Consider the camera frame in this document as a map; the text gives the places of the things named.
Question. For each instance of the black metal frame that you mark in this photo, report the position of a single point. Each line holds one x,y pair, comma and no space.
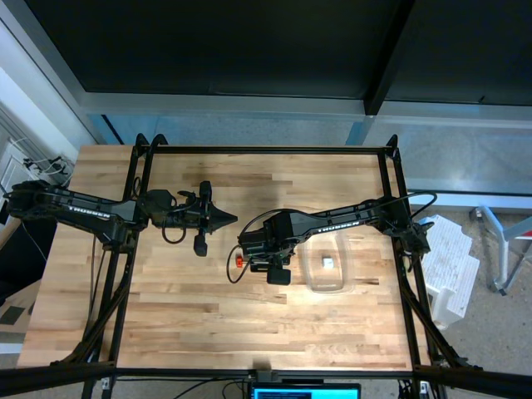
266,150

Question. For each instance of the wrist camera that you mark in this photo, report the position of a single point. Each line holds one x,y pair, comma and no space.
253,241

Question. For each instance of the clear plastic tub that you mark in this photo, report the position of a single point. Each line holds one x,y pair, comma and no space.
332,282

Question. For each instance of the brown cardboard box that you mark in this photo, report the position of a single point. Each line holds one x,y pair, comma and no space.
21,303

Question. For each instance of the black table-level camera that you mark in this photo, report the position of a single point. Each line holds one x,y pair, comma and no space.
266,376

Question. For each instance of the white foam block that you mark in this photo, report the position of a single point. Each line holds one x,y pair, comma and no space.
328,262

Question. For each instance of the white moulded foam packaging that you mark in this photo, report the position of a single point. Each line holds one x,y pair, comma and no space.
449,282

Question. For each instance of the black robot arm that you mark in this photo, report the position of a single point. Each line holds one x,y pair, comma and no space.
87,210
332,218

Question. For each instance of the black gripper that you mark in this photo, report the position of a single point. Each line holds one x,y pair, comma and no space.
279,276
204,189

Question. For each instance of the black clamp with orange knob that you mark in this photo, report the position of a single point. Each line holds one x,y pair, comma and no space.
239,261

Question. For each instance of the blue-edged laptop screen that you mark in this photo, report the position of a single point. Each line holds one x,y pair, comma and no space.
303,392

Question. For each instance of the chair with grey metal legs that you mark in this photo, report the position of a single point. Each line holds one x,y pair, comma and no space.
503,257

